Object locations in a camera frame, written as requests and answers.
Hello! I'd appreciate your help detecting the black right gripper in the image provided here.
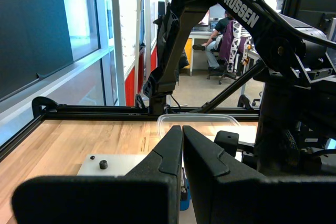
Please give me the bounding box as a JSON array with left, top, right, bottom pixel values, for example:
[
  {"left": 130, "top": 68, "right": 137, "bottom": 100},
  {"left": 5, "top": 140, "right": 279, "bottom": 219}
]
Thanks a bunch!
[{"left": 214, "top": 82, "right": 336, "bottom": 176}]

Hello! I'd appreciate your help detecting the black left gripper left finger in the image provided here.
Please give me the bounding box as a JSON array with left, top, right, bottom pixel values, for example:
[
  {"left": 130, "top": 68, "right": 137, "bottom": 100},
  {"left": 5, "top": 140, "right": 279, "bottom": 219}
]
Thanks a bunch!
[{"left": 12, "top": 125, "right": 183, "bottom": 224}]

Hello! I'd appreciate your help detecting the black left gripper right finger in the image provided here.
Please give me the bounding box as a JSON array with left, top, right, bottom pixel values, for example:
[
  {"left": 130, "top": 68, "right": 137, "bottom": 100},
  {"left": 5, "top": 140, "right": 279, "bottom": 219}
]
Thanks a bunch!
[{"left": 183, "top": 125, "right": 336, "bottom": 224}]

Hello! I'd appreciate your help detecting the white board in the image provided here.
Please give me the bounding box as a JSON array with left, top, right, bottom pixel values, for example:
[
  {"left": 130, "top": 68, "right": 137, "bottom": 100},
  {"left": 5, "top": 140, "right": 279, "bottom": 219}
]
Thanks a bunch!
[{"left": 76, "top": 153, "right": 197, "bottom": 224}]

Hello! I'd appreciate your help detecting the blue clamp block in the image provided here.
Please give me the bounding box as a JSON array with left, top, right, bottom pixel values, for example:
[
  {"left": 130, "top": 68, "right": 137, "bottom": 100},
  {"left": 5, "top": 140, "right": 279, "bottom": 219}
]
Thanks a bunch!
[{"left": 180, "top": 196, "right": 191, "bottom": 211}]

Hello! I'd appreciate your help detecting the black connector with silver top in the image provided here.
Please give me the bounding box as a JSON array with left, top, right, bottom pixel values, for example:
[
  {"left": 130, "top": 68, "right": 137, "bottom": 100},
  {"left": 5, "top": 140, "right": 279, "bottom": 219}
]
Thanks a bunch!
[{"left": 180, "top": 167, "right": 188, "bottom": 200}]

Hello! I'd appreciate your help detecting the clear plastic tub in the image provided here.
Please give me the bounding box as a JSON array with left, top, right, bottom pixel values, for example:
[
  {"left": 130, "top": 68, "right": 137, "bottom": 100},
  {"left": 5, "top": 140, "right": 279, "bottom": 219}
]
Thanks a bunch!
[{"left": 156, "top": 113, "right": 242, "bottom": 142}]

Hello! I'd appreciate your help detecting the purple backed office chair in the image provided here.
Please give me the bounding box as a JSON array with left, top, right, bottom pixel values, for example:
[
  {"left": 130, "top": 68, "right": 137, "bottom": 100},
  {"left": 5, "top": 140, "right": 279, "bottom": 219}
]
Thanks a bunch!
[{"left": 207, "top": 19, "right": 254, "bottom": 86}]

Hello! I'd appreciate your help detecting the person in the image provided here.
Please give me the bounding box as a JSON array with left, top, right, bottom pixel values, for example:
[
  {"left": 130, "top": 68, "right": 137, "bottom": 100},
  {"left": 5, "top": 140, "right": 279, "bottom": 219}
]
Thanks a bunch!
[{"left": 193, "top": 10, "right": 237, "bottom": 71}]

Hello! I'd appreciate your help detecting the computer monitor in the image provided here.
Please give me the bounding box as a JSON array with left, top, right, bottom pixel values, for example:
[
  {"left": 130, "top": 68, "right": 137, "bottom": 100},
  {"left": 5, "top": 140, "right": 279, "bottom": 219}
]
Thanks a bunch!
[{"left": 194, "top": 5, "right": 228, "bottom": 32}]

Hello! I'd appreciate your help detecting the white desk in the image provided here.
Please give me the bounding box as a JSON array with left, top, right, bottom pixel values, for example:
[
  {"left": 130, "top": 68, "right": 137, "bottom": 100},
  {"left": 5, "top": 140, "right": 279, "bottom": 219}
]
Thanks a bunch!
[{"left": 187, "top": 30, "right": 224, "bottom": 77}]

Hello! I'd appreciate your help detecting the black equipment box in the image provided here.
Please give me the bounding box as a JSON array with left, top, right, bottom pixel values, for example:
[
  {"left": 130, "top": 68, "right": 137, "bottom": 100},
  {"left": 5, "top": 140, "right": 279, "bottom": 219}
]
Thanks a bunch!
[{"left": 299, "top": 0, "right": 336, "bottom": 41}]

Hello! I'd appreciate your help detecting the black frame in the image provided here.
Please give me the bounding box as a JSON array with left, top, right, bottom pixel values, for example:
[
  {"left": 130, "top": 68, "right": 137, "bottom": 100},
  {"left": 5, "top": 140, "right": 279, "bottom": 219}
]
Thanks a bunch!
[{"left": 0, "top": 0, "right": 309, "bottom": 162}]

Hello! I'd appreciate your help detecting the grey window frame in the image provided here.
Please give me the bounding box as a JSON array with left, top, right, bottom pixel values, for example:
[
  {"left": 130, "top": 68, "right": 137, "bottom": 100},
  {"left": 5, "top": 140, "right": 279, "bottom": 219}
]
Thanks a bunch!
[{"left": 0, "top": 0, "right": 169, "bottom": 154}]

